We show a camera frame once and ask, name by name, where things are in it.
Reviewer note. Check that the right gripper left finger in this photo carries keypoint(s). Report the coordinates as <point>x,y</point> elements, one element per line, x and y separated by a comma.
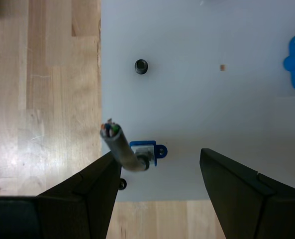
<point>87,204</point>

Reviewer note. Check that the white mounting board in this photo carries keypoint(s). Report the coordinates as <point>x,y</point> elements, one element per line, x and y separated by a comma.
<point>212,112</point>

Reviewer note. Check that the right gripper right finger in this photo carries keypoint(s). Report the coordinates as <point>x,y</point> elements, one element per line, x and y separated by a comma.
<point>249,206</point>

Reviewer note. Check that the small black board screw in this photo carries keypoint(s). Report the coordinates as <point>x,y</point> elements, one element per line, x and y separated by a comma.
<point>123,184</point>

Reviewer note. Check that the black round threaded screw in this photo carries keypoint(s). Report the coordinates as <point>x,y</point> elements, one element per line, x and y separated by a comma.
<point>141,66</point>

